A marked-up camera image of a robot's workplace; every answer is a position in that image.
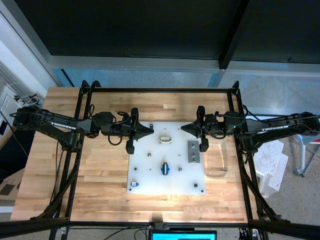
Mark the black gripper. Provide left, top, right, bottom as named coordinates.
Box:
left=109, top=107, right=154, bottom=155
left=180, top=105, right=223, bottom=153

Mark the grey metal plate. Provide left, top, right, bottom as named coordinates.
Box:
left=187, top=139, right=201, bottom=163

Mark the blue round clamp holder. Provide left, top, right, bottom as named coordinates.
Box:
left=160, top=161, right=171, bottom=176

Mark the white task board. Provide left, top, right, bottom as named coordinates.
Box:
left=127, top=121, right=207, bottom=195

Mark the clear plastic tub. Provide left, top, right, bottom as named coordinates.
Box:
left=203, top=138, right=230, bottom=179

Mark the white foam block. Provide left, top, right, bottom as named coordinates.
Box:
left=252, top=139, right=289, bottom=200

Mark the blue laptop screen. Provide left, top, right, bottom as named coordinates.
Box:
left=149, top=229, right=218, bottom=240

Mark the white cabinet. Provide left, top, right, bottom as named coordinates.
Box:
left=0, top=83, right=25, bottom=137

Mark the brown cardboard box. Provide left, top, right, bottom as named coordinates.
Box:
left=0, top=167, right=25, bottom=208

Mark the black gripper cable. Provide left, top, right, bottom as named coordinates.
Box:
left=107, top=128, right=123, bottom=146
left=206, top=128, right=228, bottom=140

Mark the black metal frame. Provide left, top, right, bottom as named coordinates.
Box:
left=0, top=79, right=320, bottom=240

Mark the small black table camera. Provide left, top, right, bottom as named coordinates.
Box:
left=152, top=219, right=169, bottom=231

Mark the black wall post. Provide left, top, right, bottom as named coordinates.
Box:
left=218, top=0, right=251, bottom=70

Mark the grey metal stool frame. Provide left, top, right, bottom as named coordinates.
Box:
left=287, top=132, right=320, bottom=179

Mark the cable bundle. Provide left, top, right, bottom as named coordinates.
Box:
left=13, top=93, right=45, bottom=106

